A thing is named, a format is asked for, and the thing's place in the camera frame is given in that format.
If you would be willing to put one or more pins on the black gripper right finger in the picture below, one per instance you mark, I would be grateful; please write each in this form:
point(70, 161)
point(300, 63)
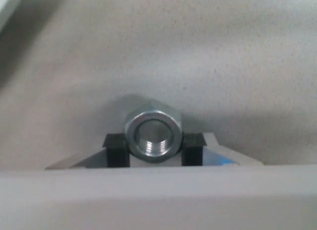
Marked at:
point(192, 150)

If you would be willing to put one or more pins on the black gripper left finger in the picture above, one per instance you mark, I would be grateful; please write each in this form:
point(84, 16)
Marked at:
point(116, 150)

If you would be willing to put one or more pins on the metal hex bolt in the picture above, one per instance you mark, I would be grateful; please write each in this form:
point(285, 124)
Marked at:
point(153, 137)

